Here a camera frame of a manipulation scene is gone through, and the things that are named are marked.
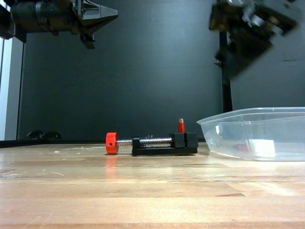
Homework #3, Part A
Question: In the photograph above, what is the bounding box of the clear plastic tub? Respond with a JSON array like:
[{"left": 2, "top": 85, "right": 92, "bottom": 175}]
[{"left": 196, "top": 107, "right": 305, "bottom": 163}]

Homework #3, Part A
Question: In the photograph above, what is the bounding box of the black vise clamp red knob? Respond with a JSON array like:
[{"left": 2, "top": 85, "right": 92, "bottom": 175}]
[{"left": 105, "top": 132, "right": 199, "bottom": 157}]

